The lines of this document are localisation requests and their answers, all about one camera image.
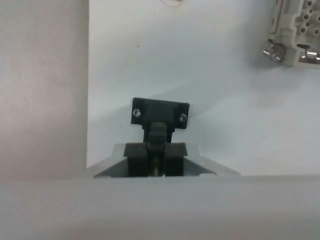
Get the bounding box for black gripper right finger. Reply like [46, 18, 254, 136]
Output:
[164, 141, 242, 178]

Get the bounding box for white task board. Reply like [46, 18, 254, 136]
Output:
[86, 0, 320, 177]

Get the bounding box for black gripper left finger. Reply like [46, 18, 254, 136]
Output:
[93, 141, 150, 178]

